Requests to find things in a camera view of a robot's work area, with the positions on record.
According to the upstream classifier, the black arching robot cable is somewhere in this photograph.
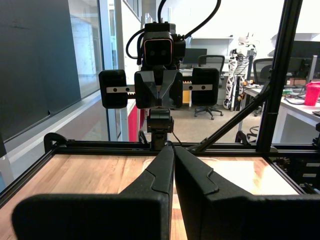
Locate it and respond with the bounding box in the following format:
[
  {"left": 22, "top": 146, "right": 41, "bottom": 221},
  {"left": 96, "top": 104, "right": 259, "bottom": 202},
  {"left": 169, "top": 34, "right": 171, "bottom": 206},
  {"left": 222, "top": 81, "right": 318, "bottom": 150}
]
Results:
[{"left": 157, "top": 0, "right": 222, "bottom": 40}]

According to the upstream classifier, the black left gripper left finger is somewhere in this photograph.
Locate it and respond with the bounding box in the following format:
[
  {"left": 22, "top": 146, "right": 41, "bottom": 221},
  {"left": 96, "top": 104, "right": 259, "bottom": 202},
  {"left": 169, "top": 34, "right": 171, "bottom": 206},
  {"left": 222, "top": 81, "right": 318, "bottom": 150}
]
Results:
[{"left": 11, "top": 145, "right": 175, "bottom": 240}]

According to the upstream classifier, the red cabinet panel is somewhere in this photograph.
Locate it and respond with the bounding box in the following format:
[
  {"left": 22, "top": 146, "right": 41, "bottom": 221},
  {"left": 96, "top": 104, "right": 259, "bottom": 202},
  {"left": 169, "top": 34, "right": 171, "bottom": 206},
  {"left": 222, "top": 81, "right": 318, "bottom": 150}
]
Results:
[{"left": 127, "top": 101, "right": 146, "bottom": 142}]

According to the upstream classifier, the black box with white labels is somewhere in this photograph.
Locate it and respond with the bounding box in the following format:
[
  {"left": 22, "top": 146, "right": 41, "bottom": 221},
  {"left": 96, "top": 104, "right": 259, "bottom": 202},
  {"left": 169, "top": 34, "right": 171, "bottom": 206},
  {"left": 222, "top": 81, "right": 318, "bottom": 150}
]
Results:
[{"left": 272, "top": 157, "right": 320, "bottom": 195}]

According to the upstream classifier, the black camera cable loop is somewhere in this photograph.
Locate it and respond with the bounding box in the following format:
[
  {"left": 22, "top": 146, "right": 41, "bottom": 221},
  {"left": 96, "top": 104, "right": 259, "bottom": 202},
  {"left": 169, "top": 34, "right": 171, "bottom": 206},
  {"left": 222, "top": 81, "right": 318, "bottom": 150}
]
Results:
[{"left": 125, "top": 29, "right": 146, "bottom": 66}]

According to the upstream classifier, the large dark monitor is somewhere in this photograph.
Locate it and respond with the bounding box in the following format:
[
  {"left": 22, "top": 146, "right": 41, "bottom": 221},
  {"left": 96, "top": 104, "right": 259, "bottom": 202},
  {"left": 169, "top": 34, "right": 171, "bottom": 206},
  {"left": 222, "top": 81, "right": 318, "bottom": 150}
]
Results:
[{"left": 284, "top": 41, "right": 320, "bottom": 76}]

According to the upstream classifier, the black aluminium frame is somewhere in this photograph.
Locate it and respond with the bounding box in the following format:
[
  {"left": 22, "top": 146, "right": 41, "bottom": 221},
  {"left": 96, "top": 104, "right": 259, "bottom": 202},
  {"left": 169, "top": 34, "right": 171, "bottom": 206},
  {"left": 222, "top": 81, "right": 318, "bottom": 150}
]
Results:
[{"left": 0, "top": 0, "right": 320, "bottom": 208}]

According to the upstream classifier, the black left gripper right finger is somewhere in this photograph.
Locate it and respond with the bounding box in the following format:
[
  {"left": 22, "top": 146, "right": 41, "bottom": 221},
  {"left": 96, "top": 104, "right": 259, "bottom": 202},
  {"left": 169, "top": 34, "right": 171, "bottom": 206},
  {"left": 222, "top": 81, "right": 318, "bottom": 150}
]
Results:
[{"left": 175, "top": 146, "right": 320, "bottom": 240}]

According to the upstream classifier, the black computer monitor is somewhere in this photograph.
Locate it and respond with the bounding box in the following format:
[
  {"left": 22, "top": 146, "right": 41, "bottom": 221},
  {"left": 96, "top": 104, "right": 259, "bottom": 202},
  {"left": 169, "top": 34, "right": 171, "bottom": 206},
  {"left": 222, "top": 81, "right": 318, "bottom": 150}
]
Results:
[{"left": 184, "top": 48, "right": 208, "bottom": 65}]

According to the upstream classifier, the white office desk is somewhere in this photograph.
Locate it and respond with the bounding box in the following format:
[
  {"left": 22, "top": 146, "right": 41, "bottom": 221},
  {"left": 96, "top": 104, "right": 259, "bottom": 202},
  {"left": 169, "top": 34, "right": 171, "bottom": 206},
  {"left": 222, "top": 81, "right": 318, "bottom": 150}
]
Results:
[{"left": 243, "top": 86, "right": 320, "bottom": 145}]

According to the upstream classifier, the black mesh office chair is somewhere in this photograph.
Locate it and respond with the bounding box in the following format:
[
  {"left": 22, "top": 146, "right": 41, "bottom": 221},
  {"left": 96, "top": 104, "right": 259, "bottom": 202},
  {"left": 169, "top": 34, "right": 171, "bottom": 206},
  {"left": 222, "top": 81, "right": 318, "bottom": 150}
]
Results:
[{"left": 252, "top": 57, "right": 275, "bottom": 117}]

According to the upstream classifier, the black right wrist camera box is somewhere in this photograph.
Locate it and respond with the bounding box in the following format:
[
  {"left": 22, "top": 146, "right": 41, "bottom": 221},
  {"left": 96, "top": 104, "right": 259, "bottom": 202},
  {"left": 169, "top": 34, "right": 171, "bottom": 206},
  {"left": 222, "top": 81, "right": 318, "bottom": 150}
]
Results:
[{"left": 143, "top": 31, "right": 174, "bottom": 66}]

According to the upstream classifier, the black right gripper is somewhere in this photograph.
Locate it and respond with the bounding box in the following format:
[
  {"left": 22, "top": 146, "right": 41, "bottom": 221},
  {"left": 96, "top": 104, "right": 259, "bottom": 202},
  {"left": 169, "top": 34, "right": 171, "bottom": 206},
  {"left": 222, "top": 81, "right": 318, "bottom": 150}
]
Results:
[{"left": 98, "top": 65, "right": 220, "bottom": 110}]

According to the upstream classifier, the yellow cabinet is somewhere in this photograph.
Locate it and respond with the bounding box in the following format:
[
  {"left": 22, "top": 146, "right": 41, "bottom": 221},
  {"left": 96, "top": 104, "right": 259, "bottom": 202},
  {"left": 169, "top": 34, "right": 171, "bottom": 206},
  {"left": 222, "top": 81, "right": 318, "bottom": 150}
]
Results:
[{"left": 182, "top": 90, "right": 193, "bottom": 105}]

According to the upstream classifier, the white lattice humanoid figure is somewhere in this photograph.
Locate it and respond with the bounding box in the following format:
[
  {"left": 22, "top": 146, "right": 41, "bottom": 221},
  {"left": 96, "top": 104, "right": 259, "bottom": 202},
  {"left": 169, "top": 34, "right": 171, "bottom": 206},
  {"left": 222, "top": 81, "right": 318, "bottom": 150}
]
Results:
[{"left": 223, "top": 31, "right": 258, "bottom": 111}]

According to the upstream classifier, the red plastic cup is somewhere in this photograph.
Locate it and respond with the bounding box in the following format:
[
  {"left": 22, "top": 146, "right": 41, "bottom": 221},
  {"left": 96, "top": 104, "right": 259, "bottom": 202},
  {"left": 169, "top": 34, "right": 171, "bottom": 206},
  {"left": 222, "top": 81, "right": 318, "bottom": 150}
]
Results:
[{"left": 304, "top": 81, "right": 320, "bottom": 106}]

